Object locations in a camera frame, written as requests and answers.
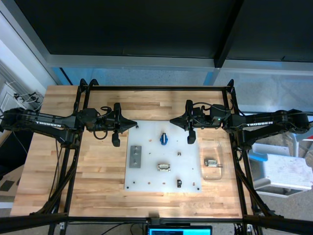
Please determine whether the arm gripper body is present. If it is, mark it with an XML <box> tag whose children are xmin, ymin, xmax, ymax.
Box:
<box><xmin>185</xmin><ymin>99</ymin><xmax>211</xmax><ymax>145</ymax></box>
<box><xmin>97</xmin><ymin>102</ymin><xmax>122</xmax><ymax>147</ymax></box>

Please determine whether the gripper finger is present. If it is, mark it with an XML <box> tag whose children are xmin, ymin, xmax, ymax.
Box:
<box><xmin>121</xmin><ymin>115</ymin><xmax>137</xmax><ymax>125</ymax></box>
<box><xmin>169</xmin><ymin>113</ymin><xmax>188</xmax><ymax>122</ymax></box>
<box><xmin>169</xmin><ymin>120</ymin><xmax>188</xmax><ymax>133</ymax></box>
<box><xmin>121</xmin><ymin>123</ymin><xmax>137</xmax><ymax>135</ymax></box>

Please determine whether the grey HAN10E connector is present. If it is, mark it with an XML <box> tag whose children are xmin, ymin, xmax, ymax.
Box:
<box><xmin>204</xmin><ymin>158</ymin><xmax>219</xmax><ymax>168</ymax></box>

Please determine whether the blue round connector socket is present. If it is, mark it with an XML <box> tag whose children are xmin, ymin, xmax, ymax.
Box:
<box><xmin>158</xmin><ymin>132</ymin><xmax>169</xmax><ymax>146</ymax></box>

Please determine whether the grey metal plate with pegs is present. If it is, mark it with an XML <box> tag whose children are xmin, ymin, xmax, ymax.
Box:
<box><xmin>129</xmin><ymin>145</ymin><xmax>143</xmax><ymax>169</ymax></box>

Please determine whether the clear plastic tub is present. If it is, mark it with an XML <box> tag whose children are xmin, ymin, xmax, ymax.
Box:
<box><xmin>201</xmin><ymin>144</ymin><xmax>224</xmax><ymax>182</ymax></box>

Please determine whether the white plastic board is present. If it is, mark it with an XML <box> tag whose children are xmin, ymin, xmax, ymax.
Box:
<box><xmin>124</xmin><ymin>120</ymin><xmax>202</xmax><ymax>192</ymax></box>

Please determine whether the laptop screen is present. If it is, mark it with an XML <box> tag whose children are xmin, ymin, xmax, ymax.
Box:
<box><xmin>146</xmin><ymin>225</ymin><xmax>213</xmax><ymax>235</ymax></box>

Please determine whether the white step stool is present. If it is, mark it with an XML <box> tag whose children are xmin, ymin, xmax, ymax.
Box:
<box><xmin>253</xmin><ymin>144</ymin><xmax>313</xmax><ymax>198</ymax></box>

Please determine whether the cardboard box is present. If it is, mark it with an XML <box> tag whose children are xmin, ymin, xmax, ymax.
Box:
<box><xmin>0</xmin><ymin>163</ymin><xmax>25</xmax><ymax>196</ymax></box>

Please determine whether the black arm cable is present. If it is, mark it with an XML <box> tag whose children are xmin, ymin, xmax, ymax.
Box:
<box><xmin>93</xmin><ymin>127</ymin><xmax>109</xmax><ymax>141</ymax></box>
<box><xmin>192</xmin><ymin>102</ymin><xmax>214</xmax><ymax>129</ymax></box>

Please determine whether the black aluminium frame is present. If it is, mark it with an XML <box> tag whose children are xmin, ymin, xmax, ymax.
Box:
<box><xmin>0</xmin><ymin>78</ymin><xmax>313</xmax><ymax>235</ymax></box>

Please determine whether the small black table camera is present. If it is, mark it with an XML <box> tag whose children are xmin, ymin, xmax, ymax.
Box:
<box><xmin>149</xmin><ymin>212</ymin><xmax>161</xmax><ymax>226</ymax></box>

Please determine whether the bundle of room cables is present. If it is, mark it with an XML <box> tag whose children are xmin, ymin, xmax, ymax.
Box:
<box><xmin>12</xmin><ymin>91</ymin><xmax>42</xmax><ymax>105</ymax></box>

